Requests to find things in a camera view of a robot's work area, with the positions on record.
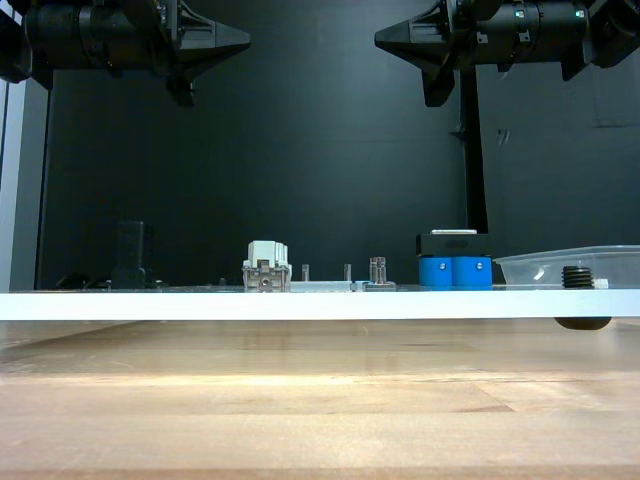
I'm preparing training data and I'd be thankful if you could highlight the small black clamp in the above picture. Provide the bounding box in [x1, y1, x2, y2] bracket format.
[110, 219, 157, 290]

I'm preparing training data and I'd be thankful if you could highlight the grey rectangular connector housing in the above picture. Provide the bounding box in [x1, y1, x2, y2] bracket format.
[241, 239, 292, 293]

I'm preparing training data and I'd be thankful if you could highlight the black vertical post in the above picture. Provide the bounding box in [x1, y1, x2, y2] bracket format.
[458, 64, 490, 236]

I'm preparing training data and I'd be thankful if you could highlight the black rubber board foot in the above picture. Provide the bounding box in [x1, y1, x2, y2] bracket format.
[553, 317, 613, 333]

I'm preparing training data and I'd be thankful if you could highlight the blue and black connector block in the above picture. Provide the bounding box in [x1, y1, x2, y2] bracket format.
[415, 228, 494, 291]

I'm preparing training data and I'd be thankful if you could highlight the silver block with two posts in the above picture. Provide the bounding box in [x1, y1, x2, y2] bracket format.
[289, 263, 362, 294]

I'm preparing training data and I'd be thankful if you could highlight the white task board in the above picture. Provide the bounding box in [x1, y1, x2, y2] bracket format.
[0, 285, 640, 322]

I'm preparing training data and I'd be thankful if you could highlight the clear plastic tub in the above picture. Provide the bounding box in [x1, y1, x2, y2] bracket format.
[492, 243, 640, 290]

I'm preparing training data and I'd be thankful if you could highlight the small silver metal post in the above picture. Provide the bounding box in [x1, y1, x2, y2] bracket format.
[362, 255, 397, 293]

